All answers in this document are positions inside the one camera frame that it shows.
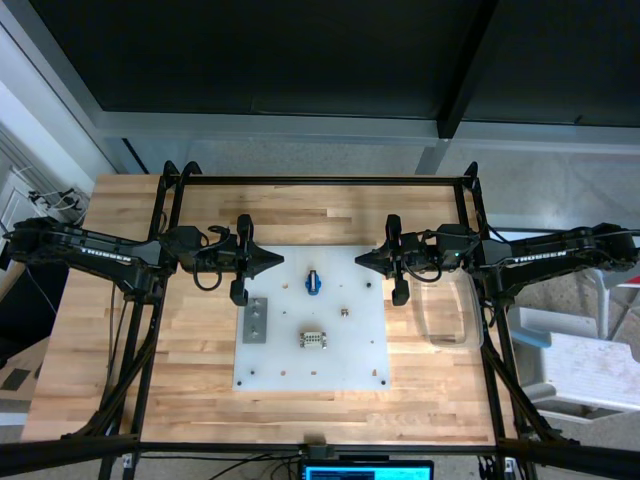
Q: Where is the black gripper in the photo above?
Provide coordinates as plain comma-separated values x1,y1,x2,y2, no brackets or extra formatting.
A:
214,214,285,307
354,214,429,307

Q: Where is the beige HAN10-E connector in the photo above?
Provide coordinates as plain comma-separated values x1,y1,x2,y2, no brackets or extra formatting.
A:
298,329,329,351

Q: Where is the large blue clamp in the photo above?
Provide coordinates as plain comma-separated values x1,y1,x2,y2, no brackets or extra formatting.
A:
302,268,324,297

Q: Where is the grey metal plate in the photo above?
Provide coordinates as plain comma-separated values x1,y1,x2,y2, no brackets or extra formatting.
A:
242,297,270,345

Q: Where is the clear plastic tub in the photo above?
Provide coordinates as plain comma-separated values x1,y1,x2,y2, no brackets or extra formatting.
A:
409,278,485,351

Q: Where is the white mounting board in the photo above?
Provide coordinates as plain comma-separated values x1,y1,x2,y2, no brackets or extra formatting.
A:
232,243,391,392

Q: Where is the white power strip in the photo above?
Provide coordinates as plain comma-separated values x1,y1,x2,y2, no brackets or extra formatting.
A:
27,187,89,221

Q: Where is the laptop screen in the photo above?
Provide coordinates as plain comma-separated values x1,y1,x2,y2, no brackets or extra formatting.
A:
298,459,435,480

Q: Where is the white step stool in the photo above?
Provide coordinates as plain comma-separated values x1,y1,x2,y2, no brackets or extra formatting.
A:
519,329,640,426

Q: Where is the cardboard box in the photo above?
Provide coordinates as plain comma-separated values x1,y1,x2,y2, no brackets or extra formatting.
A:
0,337,51,401

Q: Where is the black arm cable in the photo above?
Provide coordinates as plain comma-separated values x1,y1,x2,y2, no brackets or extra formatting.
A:
191,264,225,293
403,262,445,285

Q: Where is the small black camera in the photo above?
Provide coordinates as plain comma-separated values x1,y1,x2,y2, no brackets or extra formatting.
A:
302,435,331,459

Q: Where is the white chair frame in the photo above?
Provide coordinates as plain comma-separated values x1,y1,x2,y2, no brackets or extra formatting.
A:
579,269,640,341

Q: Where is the black metal frame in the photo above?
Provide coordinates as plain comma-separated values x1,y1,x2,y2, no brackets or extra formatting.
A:
0,159,640,480

